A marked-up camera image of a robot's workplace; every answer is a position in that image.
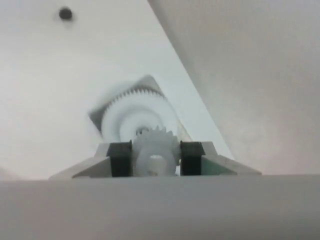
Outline white large gear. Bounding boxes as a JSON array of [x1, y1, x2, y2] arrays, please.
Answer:
[[100, 87, 176, 151]]

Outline gripper left finger black block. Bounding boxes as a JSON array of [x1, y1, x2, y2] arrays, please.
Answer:
[[48, 140, 136, 179]]

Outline gripper right finger black block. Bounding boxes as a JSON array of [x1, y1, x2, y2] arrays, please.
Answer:
[[179, 140, 262, 177]]

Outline white small gear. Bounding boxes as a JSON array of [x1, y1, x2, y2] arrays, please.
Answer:
[[132, 124, 181, 178]]

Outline white task board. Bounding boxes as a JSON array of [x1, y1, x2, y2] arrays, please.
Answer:
[[0, 0, 236, 180]]

